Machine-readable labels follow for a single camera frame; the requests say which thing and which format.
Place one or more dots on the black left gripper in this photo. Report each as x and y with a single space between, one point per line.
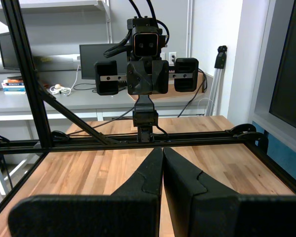
106 74

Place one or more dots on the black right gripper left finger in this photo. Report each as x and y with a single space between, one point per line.
88 214

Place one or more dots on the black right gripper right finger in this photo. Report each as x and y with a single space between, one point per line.
236 217

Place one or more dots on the black computer monitor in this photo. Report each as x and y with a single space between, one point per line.
98 61
8 51

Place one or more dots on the silver tripod black head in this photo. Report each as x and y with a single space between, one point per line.
220 58

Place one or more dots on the grey office desk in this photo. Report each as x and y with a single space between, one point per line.
19 103

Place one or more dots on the thin orange book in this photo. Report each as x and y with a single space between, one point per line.
14 80

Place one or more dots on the blue book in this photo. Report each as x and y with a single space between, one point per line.
14 89

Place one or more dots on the white book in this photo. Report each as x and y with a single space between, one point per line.
13 84

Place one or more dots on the dark grey backdrop panel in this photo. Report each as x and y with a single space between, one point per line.
291 74

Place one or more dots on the white wall outlet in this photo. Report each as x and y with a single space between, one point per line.
163 56
172 58

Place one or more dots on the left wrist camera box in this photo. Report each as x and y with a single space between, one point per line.
146 45

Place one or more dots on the black frame corner bracket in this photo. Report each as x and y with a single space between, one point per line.
60 136
244 128
256 139

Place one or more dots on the white wall shelf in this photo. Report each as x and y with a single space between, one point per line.
51 6

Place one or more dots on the black aluminium frame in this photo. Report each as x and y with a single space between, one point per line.
27 74

